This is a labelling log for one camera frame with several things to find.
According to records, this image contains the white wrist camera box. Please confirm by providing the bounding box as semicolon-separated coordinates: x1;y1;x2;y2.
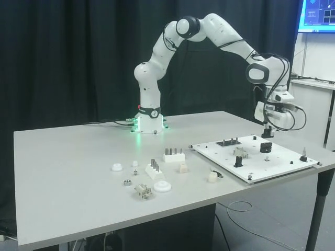
271;91;296;105

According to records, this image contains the black curtain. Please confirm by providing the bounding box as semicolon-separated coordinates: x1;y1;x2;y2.
0;0;302;237

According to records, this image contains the white round peg holder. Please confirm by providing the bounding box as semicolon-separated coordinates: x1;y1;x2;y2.
144;164;166;181

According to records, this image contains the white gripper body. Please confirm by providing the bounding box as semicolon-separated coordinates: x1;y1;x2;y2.
254;101;294;129

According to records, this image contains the white cabinet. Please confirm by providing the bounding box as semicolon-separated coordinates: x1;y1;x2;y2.
289;77;335;152

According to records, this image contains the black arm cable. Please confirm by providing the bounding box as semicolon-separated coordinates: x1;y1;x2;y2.
162;22;307;131

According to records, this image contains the black base cable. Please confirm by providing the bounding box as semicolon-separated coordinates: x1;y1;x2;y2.
87;119;137;129

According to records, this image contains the white large gear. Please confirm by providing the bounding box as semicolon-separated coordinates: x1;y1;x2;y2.
153;180;172;194

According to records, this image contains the beige waterproof plug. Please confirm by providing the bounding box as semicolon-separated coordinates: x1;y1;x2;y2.
133;183;153;201

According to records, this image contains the black D-SUB plug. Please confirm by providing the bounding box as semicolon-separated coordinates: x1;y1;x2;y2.
261;126;274;139

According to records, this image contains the white square peg holder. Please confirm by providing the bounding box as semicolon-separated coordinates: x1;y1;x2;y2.
162;153;187;164

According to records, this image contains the white task board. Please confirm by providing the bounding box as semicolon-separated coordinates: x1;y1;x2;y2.
188;134;323;186

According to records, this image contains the blue screen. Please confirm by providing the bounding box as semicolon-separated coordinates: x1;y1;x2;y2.
298;0;335;34

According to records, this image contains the black table leg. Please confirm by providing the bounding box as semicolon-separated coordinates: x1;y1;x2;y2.
305;167;331;251

